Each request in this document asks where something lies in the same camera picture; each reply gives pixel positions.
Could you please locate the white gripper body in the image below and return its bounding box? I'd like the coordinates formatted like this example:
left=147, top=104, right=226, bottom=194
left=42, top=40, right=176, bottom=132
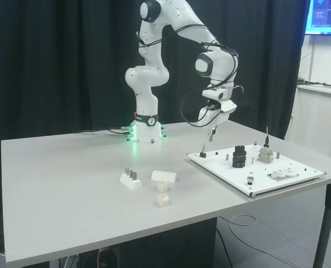
left=197, top=104, right=229, bottom=130

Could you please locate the white square peg holder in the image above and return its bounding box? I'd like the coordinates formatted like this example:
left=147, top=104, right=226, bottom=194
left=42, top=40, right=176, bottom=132
left=150, top=170, right=178, bottom=184

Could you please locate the white round peg holder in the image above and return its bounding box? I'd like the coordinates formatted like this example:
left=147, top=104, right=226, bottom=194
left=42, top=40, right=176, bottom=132
left=119, top=172, right=143, bottom=190

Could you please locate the flat white mounting plate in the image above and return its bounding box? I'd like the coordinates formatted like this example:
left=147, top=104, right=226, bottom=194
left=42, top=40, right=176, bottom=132
left=206, top=99, right=238, bottom=113

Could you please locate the white task board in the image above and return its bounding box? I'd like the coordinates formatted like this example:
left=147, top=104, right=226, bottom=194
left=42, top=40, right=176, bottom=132
left=186, top=141, right=327, bottom=198

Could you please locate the black D-SUB plug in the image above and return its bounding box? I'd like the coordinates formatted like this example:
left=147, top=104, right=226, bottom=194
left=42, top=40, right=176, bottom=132
left=231, top=145, right=247, bottom=170

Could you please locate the small cream cube holder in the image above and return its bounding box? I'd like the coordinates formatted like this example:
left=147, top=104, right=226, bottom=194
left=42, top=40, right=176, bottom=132
left=155, top=194, right=172, bottom=208

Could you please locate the white cabinet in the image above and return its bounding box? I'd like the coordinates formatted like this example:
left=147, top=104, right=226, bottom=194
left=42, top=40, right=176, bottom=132
left=284, top=83, right=331, bottom=161

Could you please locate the blue screen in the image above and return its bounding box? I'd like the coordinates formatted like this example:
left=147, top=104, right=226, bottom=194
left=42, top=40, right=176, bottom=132
left=304, top=0, right=331, bottom=36

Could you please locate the black table leg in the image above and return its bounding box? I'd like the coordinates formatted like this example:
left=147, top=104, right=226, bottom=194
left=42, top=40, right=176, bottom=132
left=313, top=178, right=331, bottom=268

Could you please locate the black curtain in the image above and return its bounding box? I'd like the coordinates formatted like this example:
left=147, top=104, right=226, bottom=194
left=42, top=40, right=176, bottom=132
left=0, top=0, right=306, bottom=246

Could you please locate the black camera cable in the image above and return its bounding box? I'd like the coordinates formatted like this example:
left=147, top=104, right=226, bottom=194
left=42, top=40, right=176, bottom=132
left=181, top=79, right=233, bottom=129

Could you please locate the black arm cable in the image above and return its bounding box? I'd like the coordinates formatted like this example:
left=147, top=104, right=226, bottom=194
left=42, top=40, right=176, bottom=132
left=136, top=23, right=240, bottom=93

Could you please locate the grey floor cable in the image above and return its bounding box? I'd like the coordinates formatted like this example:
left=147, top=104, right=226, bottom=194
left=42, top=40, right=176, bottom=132
left=217, top=213, right=325, bottom=268

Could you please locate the black base cable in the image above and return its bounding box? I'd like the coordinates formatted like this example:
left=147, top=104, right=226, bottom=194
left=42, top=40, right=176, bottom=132
left=78, top=127, right=133, bottom=136

